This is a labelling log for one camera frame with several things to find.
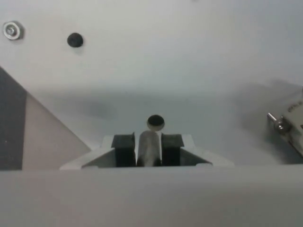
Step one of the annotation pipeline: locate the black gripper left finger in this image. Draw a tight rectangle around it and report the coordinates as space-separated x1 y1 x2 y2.
59 131 137 169

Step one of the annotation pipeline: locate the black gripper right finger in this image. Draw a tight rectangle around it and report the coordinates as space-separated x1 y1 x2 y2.
161 132 235 167

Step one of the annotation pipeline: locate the metal round peg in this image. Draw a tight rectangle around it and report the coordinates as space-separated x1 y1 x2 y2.
136 129 163 167

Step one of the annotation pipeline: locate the white task board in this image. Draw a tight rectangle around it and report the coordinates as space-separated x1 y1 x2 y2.
0 0 303 170

